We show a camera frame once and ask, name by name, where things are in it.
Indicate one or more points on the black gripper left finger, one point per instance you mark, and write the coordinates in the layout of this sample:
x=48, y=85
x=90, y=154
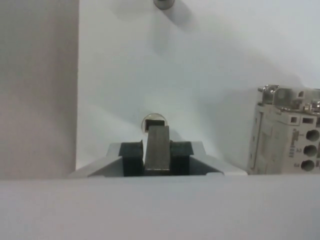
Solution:
x=130, y=160

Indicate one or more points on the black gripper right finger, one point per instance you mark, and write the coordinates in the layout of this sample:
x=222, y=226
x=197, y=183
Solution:
x=181, y=158

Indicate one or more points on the metal square peg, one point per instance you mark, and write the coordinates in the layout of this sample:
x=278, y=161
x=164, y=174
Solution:
x=157, y=150

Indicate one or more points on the metal round peg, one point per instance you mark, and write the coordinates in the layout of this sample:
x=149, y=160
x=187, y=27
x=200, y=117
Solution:
x=161, y=3

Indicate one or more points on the white task board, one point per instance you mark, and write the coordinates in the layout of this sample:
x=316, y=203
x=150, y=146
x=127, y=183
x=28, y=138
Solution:
x=200, y=62

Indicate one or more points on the grey rectangular connector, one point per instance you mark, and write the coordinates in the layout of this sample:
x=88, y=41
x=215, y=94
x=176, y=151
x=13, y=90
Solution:
x=285, y=135

